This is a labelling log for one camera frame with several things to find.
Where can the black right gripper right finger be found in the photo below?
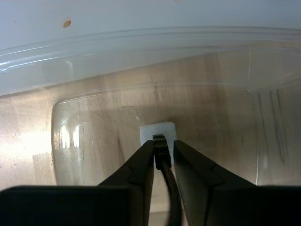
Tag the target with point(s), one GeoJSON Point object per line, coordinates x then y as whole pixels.
{"type": "Point", "coordinates": [211, 200]}

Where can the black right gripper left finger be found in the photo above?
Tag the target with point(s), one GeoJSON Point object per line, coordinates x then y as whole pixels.
{"type": "Point", "coordinates": [131, 200]}

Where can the clear plastic tub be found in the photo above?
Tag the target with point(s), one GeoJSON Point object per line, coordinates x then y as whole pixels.
{"type": "Point", "coordinates": [94, 70]}

